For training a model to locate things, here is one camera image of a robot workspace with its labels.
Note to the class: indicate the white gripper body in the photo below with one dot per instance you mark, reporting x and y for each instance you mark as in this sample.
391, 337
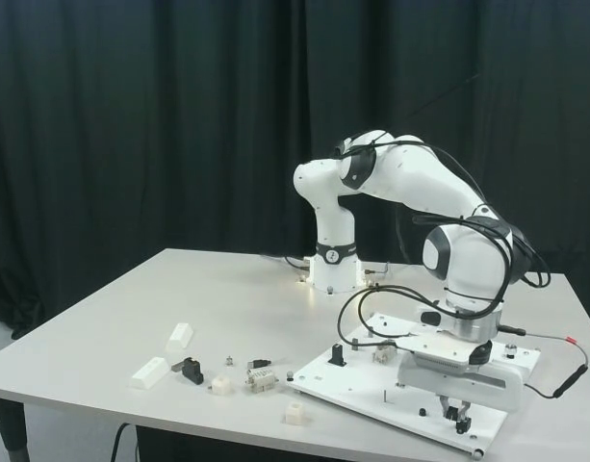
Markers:
501, 382

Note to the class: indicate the black Ethernet plug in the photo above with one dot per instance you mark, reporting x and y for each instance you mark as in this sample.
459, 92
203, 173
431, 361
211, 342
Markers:
462, 425

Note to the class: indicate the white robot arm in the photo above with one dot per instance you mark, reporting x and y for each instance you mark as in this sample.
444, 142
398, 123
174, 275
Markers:
333, 207

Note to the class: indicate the metal BNC plug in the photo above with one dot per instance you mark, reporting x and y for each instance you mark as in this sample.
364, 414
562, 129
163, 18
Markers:
510, 350

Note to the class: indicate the white task board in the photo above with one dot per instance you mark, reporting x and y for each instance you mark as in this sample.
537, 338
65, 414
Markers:
352, 385

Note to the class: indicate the small white square holder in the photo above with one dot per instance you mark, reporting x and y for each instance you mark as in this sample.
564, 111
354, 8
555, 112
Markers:
222, 386
295, 415

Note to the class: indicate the small metal bolt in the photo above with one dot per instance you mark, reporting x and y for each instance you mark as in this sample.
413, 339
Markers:
290, 375

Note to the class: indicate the beige metal waterproof plug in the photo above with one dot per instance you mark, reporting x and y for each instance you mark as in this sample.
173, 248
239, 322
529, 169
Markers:
257, 382

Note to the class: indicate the black USB plug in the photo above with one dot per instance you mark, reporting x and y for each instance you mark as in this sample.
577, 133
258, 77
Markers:
258, 364

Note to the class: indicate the small metal peg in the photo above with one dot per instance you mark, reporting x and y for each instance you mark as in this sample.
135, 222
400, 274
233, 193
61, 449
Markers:
229, 360

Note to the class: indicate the black D-SUB plug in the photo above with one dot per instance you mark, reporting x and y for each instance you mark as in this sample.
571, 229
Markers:
191, 371

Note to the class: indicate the white long holder block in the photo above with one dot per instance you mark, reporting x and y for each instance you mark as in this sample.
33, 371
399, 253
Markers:
147, 374
180, 336

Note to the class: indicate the black curtain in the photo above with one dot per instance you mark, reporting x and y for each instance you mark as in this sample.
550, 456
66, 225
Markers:
131, 120

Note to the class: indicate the black table leg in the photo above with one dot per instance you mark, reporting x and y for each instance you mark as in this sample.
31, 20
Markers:
8, 428

